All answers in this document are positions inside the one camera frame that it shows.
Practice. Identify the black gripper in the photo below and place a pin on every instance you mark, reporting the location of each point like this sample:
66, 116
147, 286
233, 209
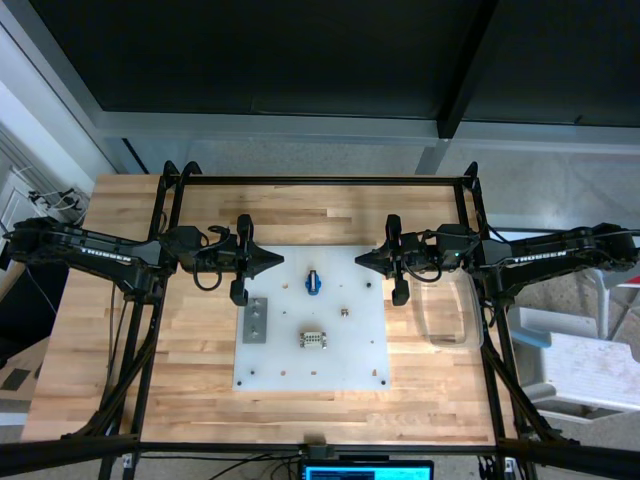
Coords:
397, 260
243, 260

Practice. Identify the beige HAN10-E connector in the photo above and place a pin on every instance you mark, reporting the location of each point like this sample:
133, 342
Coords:
313, 340

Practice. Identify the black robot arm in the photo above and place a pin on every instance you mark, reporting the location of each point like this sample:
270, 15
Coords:
540, 257
100, 252

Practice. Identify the large blue clamp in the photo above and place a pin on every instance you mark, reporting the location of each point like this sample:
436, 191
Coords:
305, 286

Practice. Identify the white bar plug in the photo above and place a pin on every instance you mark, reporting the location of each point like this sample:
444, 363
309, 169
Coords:
313, 280

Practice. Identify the grey metal plate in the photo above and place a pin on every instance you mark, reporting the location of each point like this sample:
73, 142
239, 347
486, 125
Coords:
248, 322

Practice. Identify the clear plastic tub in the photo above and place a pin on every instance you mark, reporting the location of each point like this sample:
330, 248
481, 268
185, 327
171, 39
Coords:
445, 320

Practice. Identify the white mounting board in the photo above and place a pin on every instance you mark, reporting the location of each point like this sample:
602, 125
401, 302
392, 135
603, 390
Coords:
345, 360

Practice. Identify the white power strip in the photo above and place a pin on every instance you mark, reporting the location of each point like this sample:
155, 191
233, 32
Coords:
62, 202

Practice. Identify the laptop screen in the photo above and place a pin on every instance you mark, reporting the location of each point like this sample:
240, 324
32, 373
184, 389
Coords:
365, 472

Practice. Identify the white step stool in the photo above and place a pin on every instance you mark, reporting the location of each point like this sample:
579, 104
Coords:
590, 370

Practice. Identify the cardboard box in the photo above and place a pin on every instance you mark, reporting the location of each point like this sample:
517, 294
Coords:
20, 370

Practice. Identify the small black camera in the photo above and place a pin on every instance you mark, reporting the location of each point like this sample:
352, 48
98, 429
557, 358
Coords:
316, 449

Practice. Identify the white chair frame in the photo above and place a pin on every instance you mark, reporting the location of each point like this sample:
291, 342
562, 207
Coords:
602, 305

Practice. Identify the black metal frame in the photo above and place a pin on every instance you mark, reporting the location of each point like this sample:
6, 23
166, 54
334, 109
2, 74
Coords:
60, 450

